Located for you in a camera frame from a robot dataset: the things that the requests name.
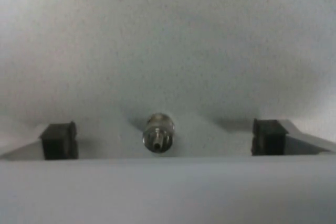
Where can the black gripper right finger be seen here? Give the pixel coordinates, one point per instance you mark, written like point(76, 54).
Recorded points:
point(267, 137)

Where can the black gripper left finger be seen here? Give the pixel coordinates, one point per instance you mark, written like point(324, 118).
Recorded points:
point(59, 140)

